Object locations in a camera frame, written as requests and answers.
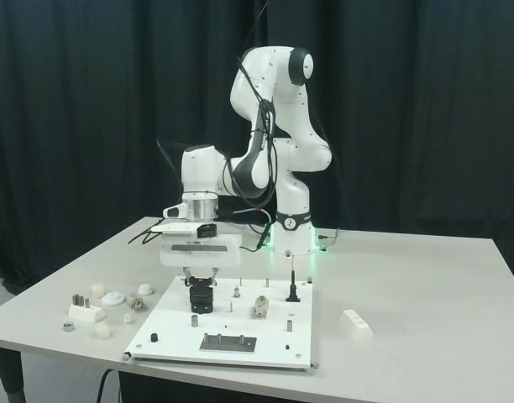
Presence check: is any black camera cable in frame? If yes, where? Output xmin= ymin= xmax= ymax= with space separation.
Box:
xmin=128 ymin=217 xmax=166 ymax=246

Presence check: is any white large gear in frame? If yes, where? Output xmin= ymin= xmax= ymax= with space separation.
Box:
xmin=101 ymin=290 xmax=125 ymax=308

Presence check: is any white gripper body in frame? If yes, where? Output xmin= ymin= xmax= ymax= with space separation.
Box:
xmin=159 ymin=233 xmax=244 ymax=270

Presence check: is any flat white mounting plate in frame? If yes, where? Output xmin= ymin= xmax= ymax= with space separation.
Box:
xmin=150 ymin=222 xmax=200 ymax=237

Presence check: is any black curtain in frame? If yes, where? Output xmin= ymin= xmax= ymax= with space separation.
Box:
xmin=0 ymin=0 xmax=514 ymax=290

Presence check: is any black box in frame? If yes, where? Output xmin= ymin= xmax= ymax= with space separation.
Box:
xmin=118 ymin=370 xmax=367 ymax=403

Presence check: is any tall black plug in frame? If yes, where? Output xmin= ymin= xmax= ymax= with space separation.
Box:
xmin=284 ymin=256 xmax=302 ymax=304

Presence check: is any silver wrist ring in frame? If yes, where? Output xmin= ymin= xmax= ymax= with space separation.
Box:
xmin=185 ymin=196 xmax=220 ymax=223

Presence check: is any dark grey table leg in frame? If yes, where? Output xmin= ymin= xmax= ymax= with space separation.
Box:
xmin=0 ymin=344 xmax=24 ymax=403

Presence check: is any thick black cable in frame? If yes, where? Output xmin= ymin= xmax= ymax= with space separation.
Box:
xmin=97 ymin=369 xmax=116 ymax=403

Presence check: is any white task board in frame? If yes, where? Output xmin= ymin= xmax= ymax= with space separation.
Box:
xmin=123 ymin=275 xmax=321 ymax=371

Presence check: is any white holder with holes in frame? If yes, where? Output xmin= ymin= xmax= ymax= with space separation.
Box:
xmin=338 ymin=309 xmax=375 ymax=338

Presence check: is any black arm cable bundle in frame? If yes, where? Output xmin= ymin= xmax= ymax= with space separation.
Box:
xmin=221 ymin=0 xmax=283 ymax=198

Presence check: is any small white camera box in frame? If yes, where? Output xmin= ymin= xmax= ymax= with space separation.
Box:
xmin=161 ymin=202 xmax=189 ymax=220

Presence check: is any white peg holder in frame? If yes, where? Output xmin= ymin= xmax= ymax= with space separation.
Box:
xmin=67 ymin=300 xmax=108 ymax=324

